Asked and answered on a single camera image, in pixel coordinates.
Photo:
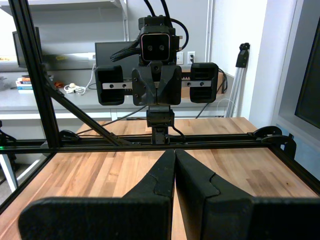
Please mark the grey office desk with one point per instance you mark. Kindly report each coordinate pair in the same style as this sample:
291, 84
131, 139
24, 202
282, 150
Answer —
15, 100

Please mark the small orange object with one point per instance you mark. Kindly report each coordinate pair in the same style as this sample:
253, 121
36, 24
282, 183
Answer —
58, 84

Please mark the white wall outlet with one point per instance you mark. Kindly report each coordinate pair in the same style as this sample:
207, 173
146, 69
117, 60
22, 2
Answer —
191, 57
180, 58

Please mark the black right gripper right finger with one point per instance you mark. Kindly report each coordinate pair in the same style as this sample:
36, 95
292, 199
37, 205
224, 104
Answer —
237, 220

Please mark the black aluminium frame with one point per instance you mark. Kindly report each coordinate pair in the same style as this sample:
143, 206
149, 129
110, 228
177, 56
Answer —
35, 75

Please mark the stack of books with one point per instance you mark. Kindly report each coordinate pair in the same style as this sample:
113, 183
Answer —
23, 86

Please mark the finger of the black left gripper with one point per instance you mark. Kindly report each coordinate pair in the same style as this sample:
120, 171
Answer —
172, 92
141, 92

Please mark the white wall shelf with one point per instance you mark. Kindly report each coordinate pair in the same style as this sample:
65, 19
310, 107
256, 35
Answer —
75, 10

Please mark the aluminium stand with black head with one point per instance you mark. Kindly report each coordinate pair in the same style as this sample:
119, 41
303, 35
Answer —
242, 58

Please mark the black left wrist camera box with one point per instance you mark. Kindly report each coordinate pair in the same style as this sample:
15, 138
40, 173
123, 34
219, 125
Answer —
155, 47

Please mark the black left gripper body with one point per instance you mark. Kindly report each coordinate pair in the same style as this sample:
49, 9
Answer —
110, 96

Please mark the white table leg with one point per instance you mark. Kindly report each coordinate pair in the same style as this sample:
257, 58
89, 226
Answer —
10, 175

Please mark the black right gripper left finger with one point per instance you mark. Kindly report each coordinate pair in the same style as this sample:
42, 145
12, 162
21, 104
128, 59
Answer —
112, 217

